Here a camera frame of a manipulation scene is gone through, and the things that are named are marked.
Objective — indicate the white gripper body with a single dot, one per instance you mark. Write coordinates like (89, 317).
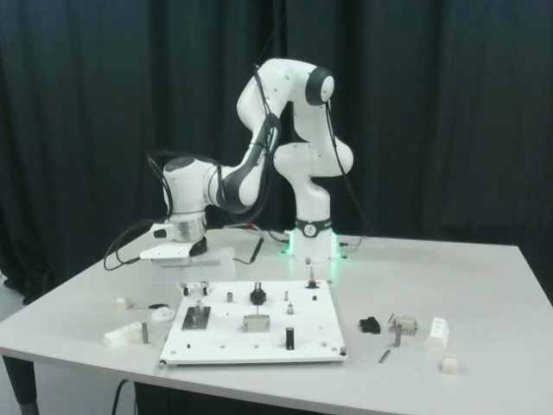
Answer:
(203, 263)

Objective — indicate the thin metal round peg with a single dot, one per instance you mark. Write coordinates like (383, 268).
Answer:
(384, 356)

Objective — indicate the black waterproof plug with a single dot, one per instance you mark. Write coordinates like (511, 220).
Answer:
(258, 295)

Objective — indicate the long white peg holder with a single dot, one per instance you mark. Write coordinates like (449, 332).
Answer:
(123, 335)

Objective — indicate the black curtain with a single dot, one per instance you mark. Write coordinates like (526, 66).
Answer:
(432, 108)

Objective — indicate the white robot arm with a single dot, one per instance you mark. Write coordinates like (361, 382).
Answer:
(309, 173)

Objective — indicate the small white stepped holder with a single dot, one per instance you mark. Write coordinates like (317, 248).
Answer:
(449, 363)

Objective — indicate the small white block holder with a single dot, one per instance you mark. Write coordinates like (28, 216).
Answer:
(124, 302)

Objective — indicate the metal bolt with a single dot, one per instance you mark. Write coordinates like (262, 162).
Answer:
(311, 276)

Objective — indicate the metal square peg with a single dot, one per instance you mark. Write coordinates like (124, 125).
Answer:
(145, 333)

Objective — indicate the grey D-SUB plug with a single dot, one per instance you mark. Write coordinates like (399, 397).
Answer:
(404, 326)

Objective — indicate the white large gear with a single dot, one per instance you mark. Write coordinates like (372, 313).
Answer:
(163, 315)

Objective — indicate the white holder with holes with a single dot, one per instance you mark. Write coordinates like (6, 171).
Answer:
(437, 333)

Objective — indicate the black table leg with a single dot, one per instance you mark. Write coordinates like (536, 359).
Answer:
(21, 382)

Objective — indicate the metal BNC plug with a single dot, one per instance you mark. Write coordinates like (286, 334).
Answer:
(290, 309)

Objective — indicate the white task board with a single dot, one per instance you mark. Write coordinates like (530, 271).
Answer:
(259, 341)

